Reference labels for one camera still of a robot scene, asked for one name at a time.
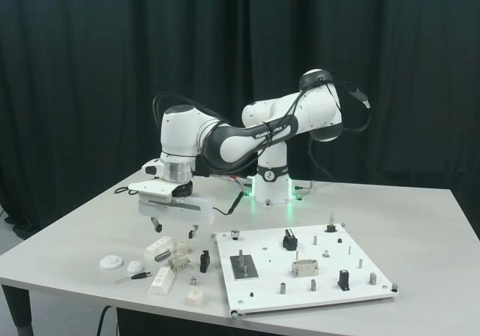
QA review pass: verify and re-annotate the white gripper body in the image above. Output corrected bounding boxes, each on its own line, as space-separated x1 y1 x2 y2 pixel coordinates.
136 195 216 227

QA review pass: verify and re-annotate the white peg holder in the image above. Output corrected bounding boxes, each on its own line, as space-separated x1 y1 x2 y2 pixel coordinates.
148 266 177 296
144 238 174 258

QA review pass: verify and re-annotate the beige multi-pin connector plug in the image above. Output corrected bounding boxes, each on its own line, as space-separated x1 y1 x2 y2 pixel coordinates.
166 255 192 273

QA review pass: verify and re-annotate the white large gear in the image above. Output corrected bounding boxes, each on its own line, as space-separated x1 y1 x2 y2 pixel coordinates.
99 255 125 273

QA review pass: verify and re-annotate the white task board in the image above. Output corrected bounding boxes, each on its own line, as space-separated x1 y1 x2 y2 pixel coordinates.
211 221 399 310

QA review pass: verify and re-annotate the black table leg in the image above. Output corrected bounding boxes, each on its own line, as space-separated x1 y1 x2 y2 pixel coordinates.
1 285 34 336

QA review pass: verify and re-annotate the black curtain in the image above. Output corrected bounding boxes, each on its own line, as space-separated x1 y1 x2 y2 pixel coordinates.
0 0 480 236

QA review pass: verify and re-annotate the black plug with thin wire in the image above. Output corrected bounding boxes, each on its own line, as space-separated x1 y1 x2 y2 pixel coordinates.
115 271 152 285

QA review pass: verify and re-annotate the thin black rod on wire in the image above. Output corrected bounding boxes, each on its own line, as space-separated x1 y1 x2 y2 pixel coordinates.
212 175 253 216

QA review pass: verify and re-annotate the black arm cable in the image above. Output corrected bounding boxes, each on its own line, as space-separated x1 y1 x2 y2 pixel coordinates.
114 73 341 197

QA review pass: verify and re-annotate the black base cable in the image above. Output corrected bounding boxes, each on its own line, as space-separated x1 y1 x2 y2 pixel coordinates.
294 180 314 202

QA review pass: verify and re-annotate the black cable with plug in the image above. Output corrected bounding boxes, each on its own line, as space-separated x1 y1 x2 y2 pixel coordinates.
307 76 373 183

